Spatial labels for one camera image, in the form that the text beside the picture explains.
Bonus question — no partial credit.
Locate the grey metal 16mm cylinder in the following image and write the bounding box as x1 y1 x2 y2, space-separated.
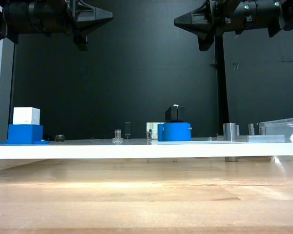
222 122 237 163

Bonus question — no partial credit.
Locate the blue square mount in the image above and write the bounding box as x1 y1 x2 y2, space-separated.
1 124 50 145

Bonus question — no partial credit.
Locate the black D-sub connector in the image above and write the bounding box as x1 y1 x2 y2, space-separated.
164 104 185 123

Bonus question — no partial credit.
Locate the black vertical post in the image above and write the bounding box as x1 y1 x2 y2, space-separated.
211 34 230 138

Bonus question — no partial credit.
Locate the grey window frame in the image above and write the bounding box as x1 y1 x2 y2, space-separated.
0 36 15 145

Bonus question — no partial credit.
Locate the aluminium peg block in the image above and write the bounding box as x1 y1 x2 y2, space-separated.
216 135 286 143

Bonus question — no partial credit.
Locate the white taskboard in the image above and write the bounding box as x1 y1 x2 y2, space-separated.
0 138 281 160

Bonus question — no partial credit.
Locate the blue round connector mount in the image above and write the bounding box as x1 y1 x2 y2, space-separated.
157 121 193 142

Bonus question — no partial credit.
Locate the clear plastic tub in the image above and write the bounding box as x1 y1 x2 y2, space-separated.
257 116 293 144

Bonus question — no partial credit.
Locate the white cube plug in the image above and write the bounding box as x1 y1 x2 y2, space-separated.
13 107 41 126

